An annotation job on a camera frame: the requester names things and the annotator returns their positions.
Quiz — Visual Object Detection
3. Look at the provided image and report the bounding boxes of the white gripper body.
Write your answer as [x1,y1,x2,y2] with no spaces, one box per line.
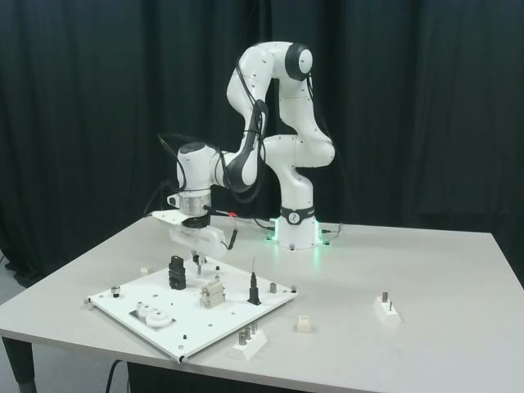
[168,224,226,260]

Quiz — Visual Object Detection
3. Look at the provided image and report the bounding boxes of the white round peg holder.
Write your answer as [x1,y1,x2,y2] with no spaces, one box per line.
[227,329,269,362]

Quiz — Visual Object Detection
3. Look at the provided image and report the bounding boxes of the white square peg holder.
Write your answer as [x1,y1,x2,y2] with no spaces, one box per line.
[372,295,403,325]

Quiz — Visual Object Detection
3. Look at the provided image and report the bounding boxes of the black D-SUB plug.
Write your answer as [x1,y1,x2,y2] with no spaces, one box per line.
[166,255,187,291]

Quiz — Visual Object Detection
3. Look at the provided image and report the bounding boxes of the beige metal connector block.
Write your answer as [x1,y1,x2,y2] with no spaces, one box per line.
[199,283,227,309]

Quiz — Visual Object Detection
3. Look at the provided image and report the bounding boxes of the white task board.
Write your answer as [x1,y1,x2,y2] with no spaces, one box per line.
[84,261,300,364]

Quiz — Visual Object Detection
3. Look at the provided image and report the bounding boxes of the large white gear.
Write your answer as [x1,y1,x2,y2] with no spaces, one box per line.
[147,312,171,330]

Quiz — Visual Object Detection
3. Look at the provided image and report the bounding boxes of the black curtains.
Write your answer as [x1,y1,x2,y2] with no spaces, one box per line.
[0,0,524,273]

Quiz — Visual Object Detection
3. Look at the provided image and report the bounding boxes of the black table leg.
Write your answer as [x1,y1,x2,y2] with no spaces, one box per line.
[1,336,34,393]

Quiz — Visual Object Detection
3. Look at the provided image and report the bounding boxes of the thin black rod on wire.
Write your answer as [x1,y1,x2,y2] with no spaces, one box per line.
[206,207,240,251]

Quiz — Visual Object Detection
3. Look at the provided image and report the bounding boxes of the silver wrist ring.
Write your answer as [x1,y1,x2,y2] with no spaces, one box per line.
[178,193,211,216]

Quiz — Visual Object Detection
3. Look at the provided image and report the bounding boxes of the flat white mount plate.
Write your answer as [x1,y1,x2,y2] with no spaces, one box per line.
[149,210,187,227]

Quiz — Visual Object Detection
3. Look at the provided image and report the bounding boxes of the black base cable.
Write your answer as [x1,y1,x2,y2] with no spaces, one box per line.
[251,215,277,231]

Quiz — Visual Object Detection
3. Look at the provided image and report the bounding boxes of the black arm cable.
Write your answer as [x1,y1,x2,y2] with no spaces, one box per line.
[157,56,316,197]

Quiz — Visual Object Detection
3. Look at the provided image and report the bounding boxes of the black cable under table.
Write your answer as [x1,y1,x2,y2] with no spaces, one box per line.
[106,359,129,393]

